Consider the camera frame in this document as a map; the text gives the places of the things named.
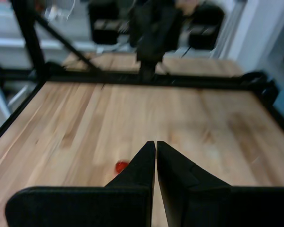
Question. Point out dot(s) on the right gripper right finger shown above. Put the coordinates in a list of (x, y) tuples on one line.
[(215, 205)]

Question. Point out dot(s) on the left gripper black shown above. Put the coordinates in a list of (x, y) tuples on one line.
[(153, 30)]

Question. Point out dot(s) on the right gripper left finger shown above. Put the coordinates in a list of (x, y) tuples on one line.
[(85, 205)]

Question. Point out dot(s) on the black vise with red knob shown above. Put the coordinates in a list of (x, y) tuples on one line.
[(120, 167)]

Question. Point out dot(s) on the black metal frame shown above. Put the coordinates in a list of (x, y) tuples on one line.
[(203, 81)]

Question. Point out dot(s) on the grey metal stand legs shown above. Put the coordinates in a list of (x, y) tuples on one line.
[(0, 99)]

